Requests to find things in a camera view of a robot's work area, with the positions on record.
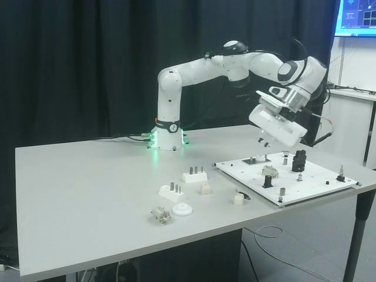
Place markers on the blue screen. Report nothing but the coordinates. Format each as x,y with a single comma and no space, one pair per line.
357,16

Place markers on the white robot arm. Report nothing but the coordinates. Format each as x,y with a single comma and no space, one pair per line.
205,67

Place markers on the white cabinet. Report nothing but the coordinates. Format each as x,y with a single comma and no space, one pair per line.
352,123

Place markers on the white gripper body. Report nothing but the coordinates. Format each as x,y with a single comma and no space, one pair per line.
279,127

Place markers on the black table leg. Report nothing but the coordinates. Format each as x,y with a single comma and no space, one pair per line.
357,235

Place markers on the small white plug holder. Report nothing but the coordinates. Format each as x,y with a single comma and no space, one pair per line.
238,199
205,188

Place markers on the black USB plug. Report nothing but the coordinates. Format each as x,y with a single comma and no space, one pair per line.
245,196

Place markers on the white peg holder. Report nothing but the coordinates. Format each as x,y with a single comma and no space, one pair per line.
171,194
195,177

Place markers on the white large gear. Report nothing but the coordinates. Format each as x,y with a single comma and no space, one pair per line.
183,210

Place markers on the black D-SUB plug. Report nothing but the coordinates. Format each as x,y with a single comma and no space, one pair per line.
299,161

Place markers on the black curtains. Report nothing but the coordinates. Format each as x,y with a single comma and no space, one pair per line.
88,58

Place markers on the white task board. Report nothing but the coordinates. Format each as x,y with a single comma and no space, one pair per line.
311,183

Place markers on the white medium gear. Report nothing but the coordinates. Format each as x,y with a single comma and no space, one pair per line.
260,160

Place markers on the metal bolt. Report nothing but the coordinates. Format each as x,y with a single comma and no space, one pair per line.
341,170

